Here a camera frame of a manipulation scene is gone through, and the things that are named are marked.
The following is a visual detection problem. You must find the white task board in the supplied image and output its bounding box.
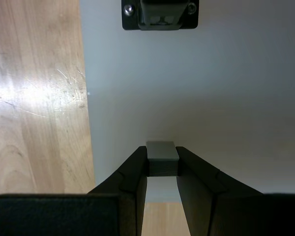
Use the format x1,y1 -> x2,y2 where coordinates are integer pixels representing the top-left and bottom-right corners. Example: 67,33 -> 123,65
79,0 -> 295,205

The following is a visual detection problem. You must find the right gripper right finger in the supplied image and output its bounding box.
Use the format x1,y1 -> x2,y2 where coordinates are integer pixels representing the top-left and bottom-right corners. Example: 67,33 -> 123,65
176,146 -> 295,236

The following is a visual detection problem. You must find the black socket mount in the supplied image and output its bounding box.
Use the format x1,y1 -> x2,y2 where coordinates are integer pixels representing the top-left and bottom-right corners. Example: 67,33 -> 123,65
121,0 -> 199,31

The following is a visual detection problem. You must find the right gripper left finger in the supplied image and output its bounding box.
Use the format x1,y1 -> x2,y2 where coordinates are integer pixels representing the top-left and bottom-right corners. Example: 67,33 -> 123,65
0,146 -> 148,236

